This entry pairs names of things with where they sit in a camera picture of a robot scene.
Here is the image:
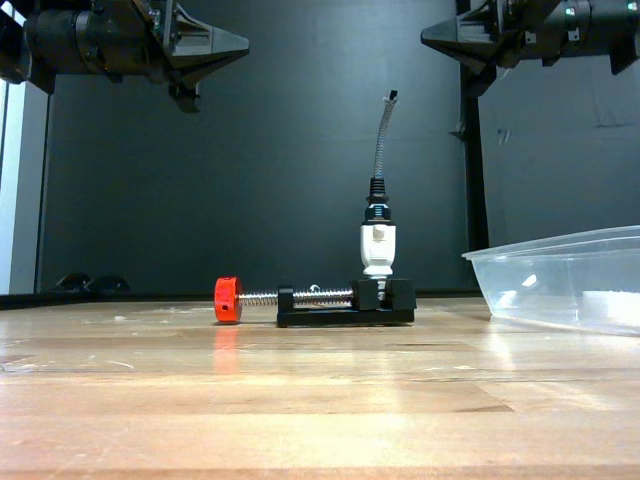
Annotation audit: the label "white power receptacle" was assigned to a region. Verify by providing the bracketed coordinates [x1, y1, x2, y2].
[358, 222, 399, 301]

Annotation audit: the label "clear plastic tub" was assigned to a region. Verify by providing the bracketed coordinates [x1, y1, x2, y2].
[460, 224, 640, 337]

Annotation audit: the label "black vise with orange knob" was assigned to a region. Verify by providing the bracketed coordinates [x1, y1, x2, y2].
[214, 275, 418, 330]

